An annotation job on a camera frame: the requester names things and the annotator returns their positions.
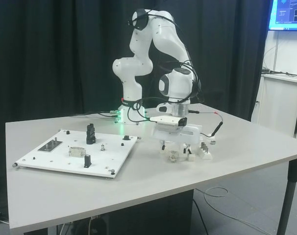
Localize black table leg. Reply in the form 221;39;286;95
277;156;297;235

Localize black D-SUB plug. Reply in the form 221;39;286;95
86;123;96;145

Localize white task board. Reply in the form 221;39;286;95
11;129;142;179

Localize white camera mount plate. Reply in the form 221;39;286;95
149;116;178;128

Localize metal waterproof plug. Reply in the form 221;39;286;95
166;151;179;163

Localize grey floor cable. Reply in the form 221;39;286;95
203;187;297;227

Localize black floor cable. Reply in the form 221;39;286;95
192;199;214;235

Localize white cabinet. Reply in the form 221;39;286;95
251;73;297;142

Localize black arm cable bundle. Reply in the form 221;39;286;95
127;9;203;122

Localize silver wrist ring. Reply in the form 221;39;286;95
172;102;189;117

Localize black curtain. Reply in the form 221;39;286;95
0;0;271;218

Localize black base cable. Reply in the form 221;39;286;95
72;111;120;118

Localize black cables on cabinet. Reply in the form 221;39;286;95
261;68;297;79

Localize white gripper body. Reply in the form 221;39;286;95
152;123;203;145

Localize blue screen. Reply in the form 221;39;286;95
268;0;297;31

